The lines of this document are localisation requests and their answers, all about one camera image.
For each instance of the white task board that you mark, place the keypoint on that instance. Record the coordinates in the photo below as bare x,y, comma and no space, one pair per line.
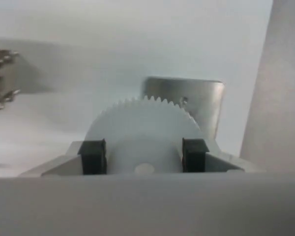
113,61

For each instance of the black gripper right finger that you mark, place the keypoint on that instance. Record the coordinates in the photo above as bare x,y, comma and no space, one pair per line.
194,155

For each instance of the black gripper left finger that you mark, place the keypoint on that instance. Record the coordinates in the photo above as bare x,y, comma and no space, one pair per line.
93,157

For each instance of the white large gear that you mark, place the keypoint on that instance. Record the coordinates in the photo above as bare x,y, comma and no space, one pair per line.
142,130

